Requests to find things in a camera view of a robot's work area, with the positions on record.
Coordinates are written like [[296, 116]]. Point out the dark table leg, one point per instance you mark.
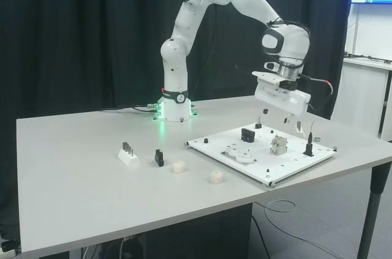
[[375, 207]]

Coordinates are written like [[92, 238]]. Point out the white holder with metal plug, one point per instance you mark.
[[299, 129]]

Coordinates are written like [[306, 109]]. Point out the black curtains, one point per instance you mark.
[[76, 41]]

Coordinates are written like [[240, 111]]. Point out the small black plug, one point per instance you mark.
[[258, 125]]

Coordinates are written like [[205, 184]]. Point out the black D-SUB plug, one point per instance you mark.
[[158, 158]]

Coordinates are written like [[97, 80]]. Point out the white task board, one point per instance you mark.
[[284, 164]]

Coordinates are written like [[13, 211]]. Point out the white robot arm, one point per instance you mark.
[[176, 54]]

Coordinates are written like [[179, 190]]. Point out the white cabinet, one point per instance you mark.
[[361, 99]]

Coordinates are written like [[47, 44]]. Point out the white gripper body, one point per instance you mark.
[[283, 98]]

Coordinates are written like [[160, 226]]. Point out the white medium gear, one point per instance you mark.
[[231, 150]]

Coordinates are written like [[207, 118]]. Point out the metal square peg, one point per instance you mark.
[[125, 146]]

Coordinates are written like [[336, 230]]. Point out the small white holder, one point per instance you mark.
[[179, 167], [217, 177]]

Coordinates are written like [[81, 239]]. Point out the white peg holder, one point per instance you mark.
[[128, 159]]

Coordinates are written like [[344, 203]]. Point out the white large gear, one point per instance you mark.
[[245, 158]]

